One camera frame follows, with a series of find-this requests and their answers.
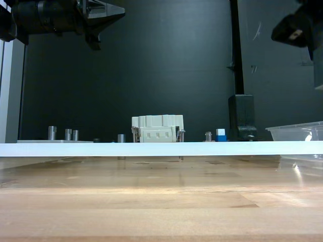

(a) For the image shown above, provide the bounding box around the clear plastic tub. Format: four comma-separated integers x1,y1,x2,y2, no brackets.
265,121,323,163

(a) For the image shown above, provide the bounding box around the beige multi-pin connector housing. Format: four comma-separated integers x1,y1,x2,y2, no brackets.
131,114,186,143

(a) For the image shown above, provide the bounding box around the white task board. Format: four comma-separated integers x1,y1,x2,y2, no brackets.
0,140,323,158

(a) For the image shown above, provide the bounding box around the grey metal plate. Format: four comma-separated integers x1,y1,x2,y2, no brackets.
17,140,94,144

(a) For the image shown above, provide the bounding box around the black wall post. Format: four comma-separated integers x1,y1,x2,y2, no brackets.
226,0,245,96

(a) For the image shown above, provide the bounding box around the grey metal wall post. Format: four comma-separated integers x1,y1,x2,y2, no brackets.
0,40,26,143

